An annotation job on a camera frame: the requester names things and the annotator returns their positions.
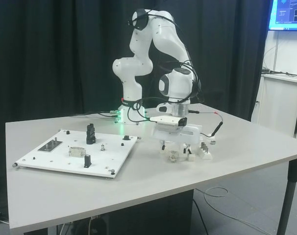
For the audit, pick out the black table leg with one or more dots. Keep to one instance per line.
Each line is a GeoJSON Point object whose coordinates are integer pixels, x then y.
{"type": "Point", "coordinates": [289, 191]}

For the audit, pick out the metal BNC plug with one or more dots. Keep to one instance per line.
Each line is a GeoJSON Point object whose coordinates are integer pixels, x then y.
{"type": "Point", "coordinates": [102, 147]}

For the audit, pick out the white plug holder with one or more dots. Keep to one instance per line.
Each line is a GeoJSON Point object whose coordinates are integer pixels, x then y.
{"type": "Point", "coordinates": [163, 151]}
{"type": "Point", "coordinates": [191, 157]}

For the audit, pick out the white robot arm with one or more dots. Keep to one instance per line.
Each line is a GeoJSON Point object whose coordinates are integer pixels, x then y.
{"type": "Point", "coordinates": [129, 68]}

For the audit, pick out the black D-SUB plug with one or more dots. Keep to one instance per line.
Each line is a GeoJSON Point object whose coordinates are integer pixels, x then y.
{"type": "Point", "coordinates": [90, 134]}

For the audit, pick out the white task board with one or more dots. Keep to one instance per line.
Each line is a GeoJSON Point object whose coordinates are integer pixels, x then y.
{"type": "Point", "coordinates": [65, 161]}

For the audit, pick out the white peg holder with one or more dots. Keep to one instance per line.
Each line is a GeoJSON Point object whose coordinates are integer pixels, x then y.
{"type": "Point", "coordinates": [204, 154]}
{"type": "Point", "coordinates": [182, 150]}

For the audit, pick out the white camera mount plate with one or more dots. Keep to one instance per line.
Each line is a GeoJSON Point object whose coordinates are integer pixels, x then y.
{"type": "Point", "coordinates": [163, 121]}

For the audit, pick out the metal waterproof plug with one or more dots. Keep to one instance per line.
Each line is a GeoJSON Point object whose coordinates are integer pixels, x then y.
{"type": "Point", "coordinates": [172, 157]}

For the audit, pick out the white cabinet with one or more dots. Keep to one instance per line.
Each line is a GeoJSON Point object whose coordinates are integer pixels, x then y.
{"type": "Point", "coordinates": [278, 107]}

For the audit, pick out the black Ethernet plug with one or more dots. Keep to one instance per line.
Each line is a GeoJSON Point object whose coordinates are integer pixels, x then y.
{"type": "Point", "coordinates": [188, 152]}

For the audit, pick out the black curtain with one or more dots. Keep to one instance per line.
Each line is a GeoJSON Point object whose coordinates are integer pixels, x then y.
{"type": "Point", "coordinates": [40, 49]}

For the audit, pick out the white medium gear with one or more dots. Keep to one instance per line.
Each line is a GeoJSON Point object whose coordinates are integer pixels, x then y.
{"type": "Point", "coordinates": [210, 137]}

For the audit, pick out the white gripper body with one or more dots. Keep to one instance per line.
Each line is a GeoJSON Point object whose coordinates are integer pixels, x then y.
{"type": "Point", "coordinates": [178, 134]}

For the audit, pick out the blue screen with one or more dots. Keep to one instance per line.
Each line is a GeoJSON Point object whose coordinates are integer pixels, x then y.
{"type": "Point", "coordinates": [288, 14]}

